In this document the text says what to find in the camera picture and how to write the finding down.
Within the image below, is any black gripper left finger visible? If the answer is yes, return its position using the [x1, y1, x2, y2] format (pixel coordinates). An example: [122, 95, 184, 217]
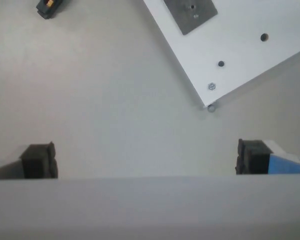
[0, 141, 59, 180]

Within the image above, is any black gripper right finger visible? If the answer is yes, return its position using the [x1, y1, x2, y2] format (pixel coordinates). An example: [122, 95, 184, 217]
[235, 138, 300, 176]

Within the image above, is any white task board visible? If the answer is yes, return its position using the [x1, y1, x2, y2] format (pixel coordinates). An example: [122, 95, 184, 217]
[142, 0, 300, 109]

